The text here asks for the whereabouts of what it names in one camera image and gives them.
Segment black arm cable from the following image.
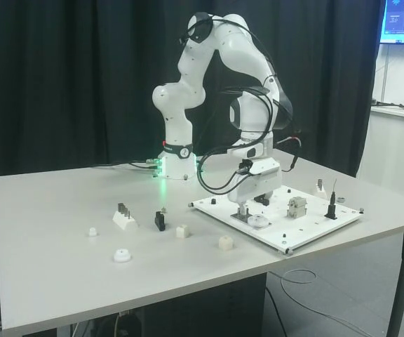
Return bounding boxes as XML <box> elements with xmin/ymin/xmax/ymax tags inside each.
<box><xmin>178</xmin><ymin>13</ymin><xmax>295</xmax><ymax>143</ymax></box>

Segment black table leg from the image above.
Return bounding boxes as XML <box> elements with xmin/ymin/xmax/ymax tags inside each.
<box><xmin>385</xmin><ymin>230</ymin><xmax>404</xmax><ymax>337</ymax></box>

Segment white cabinet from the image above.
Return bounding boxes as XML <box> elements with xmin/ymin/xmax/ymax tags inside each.
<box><xmin>368</xmin><ymin>103</ymin><xmax>404</xmax><ymax>205</ymax></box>

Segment white large gear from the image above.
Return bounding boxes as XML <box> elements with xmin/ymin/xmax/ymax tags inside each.
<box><xmin>247</xmin><ymin>213</ymin><xmax>269</xmax><ymax>230</ymax></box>

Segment black curtains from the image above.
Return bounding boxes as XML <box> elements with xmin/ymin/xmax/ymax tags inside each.
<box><xmin>0</xmin><ymin>0</ymin><xmax>382</xmax><ymax>319</ymax></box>

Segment grey floor cable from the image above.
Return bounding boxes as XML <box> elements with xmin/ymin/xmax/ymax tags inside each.
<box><xmin>265</xmin><ymin>268</ymin><xmax>401</xmax><ymax>337</ymax></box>

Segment black D-SUB plug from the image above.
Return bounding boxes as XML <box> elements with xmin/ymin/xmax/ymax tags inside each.
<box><xmin>153</xmin><ymin>207</ymin><xmax>168</xmax><ymax>232</ymax></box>

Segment black cables on cabinet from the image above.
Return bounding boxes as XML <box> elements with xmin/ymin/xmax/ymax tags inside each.
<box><xmin>370</xmin><ymin>99</ymin><xmax>404</xmax><ymax>114</ymax></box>

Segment blue screen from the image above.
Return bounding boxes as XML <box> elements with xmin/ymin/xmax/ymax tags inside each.
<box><xmin>379</xmin><ymin>0</ymin><xmax>404</xmax><ymax>45</ymax></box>

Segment black base cables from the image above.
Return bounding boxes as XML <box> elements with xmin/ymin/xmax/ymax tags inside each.
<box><xmin>95</xmin><ymin>159</ymin><xmax>163</xmax><ymax>173</ymax></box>

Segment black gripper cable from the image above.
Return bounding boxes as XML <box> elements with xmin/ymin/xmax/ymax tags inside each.
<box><xmin>195</xmin><ymin>145</ymin><xmax>250</xmax><ymax>194</ymax></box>

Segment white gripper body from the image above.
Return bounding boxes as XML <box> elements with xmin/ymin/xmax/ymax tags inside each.
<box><xmin>228</xmin><ymin>157</ymin><xmax>283</xmax><ymax>205</ymax></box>

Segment white medium gear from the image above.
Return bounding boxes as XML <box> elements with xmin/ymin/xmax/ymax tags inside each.
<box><xmin>112</xmin><ymin>248</ymin><xmax>132</xmax><ymax>264</ymax></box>

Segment black plug with short cable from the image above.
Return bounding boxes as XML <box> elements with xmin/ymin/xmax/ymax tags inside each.
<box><xmin>323</xmin><ymin>178</ymin><xmax>339</xmax><ymax>220</ymax></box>

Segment thin black rod on wire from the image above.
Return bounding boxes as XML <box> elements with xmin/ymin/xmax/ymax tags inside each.
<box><xmin>271</xmin><ymin>135</ymin><xmax>303</xmax><ymax>173</ymax></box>

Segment white task board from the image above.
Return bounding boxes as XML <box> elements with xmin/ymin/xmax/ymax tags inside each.
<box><xmin>187</xmin><ymin>177</ymin><xmax>363</xmax><ymax>254</ymax></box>

